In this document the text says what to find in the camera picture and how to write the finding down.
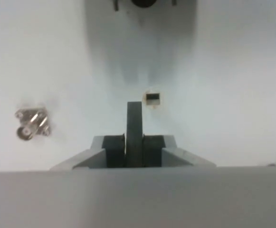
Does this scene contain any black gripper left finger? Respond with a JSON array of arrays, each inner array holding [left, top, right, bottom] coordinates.
[[49, 134, 127, 171]]

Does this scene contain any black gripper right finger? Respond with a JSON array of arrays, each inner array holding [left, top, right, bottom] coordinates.
[[142, 134, 217, 168]]

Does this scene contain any metal square peg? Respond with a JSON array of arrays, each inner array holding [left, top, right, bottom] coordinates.
[[125, 101, 143, 168]]

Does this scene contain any white task board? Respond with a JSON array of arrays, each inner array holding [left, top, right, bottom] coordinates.
[[0, 0, 276, 173]]

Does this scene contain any black D-SUB plug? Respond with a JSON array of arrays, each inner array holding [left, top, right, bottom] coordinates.
[[113, 0, 177, 11]]

